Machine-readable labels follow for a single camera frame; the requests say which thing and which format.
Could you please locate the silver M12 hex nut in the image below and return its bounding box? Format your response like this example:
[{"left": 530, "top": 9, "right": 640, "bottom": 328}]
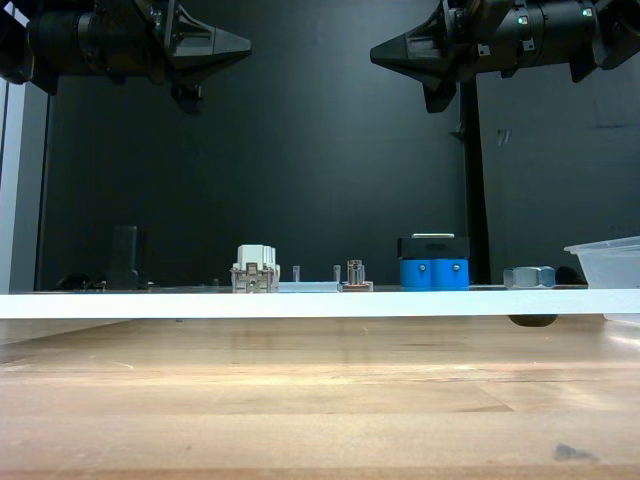
[{"left": 503, "top": 266, "right": 557, "bottom": 290}]

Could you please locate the clear plastic tub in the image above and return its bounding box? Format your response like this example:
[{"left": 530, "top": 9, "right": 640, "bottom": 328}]
[{"left": 563, "top": 234, "right": 640, "bottom": 324}]

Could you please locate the black connector housing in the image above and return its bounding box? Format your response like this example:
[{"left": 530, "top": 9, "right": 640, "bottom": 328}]
[{"left": 397, "top": 232, "right": 471, "bottom": 261}]

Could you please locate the white board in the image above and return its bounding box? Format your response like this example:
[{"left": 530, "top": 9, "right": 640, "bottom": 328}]
[{"left": 0, "top": 283, "right": 640, "bottom": 321}]

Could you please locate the small metal clamp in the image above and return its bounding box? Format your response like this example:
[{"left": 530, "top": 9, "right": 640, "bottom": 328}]
[{"left": 337, "top": 258, "right": 375, "bottom": 293}]

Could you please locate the blue mount block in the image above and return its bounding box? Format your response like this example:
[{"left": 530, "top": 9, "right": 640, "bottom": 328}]
[{"left": 399, "top": 257, "right": 471, "bottom": 291}]

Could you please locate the black socket block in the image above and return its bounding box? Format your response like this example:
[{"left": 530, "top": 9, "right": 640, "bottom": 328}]
[{"left": 106, "top": 224, "right": 151, "bottom": 289}]

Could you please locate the white and grey connector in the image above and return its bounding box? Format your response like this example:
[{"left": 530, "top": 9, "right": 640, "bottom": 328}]
[{"left": 229, "top": 244, "right": 281, "bottom": 294}]

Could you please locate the black frame post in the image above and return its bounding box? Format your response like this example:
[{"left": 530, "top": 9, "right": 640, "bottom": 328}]
[{"left": 449, "top": 79, "right": 494, "bottom": 285}]

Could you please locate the clear plastic bar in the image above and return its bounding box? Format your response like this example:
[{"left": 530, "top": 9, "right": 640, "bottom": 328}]
[{"left": 277, "top": 281, "right": 341, "bottom": 294}]

